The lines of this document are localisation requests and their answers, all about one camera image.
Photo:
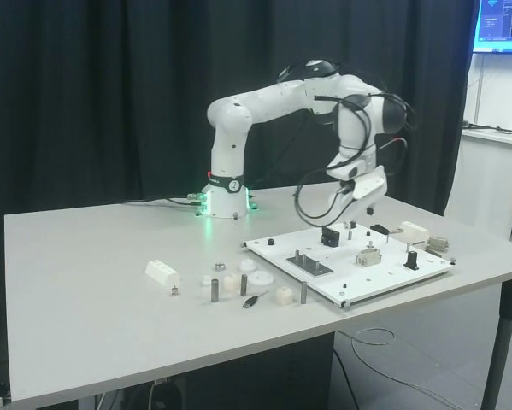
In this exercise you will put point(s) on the long white holder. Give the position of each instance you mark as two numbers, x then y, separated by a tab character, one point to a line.
161	273

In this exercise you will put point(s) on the metal square peg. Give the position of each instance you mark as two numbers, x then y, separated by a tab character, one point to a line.
244	284

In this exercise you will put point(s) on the small white holder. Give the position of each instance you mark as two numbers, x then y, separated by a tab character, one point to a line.
231	285
284	296

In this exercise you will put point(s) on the slim metal peg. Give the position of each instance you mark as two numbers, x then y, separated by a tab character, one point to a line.
302	293

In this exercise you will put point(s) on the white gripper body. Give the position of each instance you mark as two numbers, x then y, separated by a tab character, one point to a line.
368	188

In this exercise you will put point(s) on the large white holder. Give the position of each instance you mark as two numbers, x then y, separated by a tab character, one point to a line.
413	232

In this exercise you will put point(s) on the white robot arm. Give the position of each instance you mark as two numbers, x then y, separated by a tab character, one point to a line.
230	141

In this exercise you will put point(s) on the metal BNC plug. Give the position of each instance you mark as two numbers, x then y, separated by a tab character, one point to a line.
174	291

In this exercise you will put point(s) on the black D-SUB plug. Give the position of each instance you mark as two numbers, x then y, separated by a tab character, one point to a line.
330	238

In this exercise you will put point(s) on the thick metal round peg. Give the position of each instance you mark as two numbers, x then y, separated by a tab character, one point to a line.
214	290

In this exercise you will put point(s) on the grey waterproof plug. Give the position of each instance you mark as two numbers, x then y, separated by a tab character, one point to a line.
435	244

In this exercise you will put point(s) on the white task board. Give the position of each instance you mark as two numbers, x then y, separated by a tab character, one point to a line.
324	282

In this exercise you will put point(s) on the white medium gear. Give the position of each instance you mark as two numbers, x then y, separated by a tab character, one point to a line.
247	265

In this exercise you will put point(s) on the black table leg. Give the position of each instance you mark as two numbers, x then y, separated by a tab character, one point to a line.
501	341

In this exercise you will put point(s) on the black USB plug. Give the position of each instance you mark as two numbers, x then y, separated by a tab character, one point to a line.
250	302

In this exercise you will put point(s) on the white large gear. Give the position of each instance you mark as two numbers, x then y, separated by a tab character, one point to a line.
261	279

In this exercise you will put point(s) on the metal bolt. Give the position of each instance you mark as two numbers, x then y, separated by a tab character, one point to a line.
219	266

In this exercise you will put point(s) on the black curtains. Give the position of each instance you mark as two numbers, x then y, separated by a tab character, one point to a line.
110	107

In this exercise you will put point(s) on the blue screen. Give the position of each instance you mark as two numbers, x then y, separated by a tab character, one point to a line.
501	25

